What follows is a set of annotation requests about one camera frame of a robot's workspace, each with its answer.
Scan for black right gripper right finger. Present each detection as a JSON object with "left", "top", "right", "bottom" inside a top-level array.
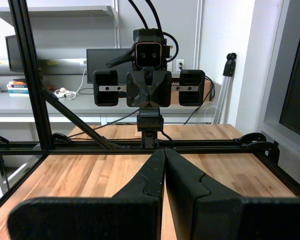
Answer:
[{"left": 166, "top": 149, "right": 300, "bottom": 240}]

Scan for grey wall shelf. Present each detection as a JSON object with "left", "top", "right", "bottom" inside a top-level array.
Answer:
[{"left": 0, "top": 5, "right": 121, "bottom": 50}]

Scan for silver tripod with black head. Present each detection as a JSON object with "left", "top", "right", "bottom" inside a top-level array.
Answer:
[{"left": 213, "top": 52, "right": 238, "bottom": 125}]

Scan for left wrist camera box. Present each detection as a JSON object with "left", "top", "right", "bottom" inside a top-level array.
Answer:
[{"left": 132, "top": 28, "right": 166, "bottom": 70}]

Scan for stacked books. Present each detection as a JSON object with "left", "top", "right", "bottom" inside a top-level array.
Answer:
[{"left": 6, "top": 79, "right": 30, "bottom": 98}]

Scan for thick black cable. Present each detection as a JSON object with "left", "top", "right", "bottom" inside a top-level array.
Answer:
[
  {"left": 144, "top": 0, "right": 164, "bottom": 32},
  {"left": 126, "top": 0, "right": 150, "bottom": 30}
]

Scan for grey desk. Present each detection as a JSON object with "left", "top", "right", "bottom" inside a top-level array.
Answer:
[{"left": 0, "top": 73, "right": 217, "bottom": 126}]

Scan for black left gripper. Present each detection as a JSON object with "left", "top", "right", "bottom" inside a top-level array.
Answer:
[{"left": 93, "top": 69, "right": 206, "bottom": 108}]

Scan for black braided cable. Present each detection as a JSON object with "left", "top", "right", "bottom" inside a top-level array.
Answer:
[{"left": 106, "top": 49, "right": 135, "bottom": 69}]

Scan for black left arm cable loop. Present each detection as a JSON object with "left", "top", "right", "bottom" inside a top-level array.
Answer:
[{"left": 162, "top": 31, "right": 179, "bottom": 62}]

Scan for white coiled cable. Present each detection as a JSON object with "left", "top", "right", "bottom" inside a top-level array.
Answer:
[{"left": 54, "top": 68, "right": 88, "bottom": 100}]

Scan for black computer monitor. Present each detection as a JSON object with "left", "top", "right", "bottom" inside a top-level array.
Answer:
[
  {"left": 5, "top": 34, "right": 32, "bottom": 74},
  {"left": 86, "top": 48, "right": 135, "bottom": 85}
]

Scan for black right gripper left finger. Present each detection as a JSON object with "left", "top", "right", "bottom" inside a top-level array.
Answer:
[{"left": 7, "top": 149, "right": 166, "bottom": 240}]

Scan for black aluminium frame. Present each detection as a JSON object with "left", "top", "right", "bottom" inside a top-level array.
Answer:
[{"left": 0, "top": 0, "right": 300, "bottom": 221}]

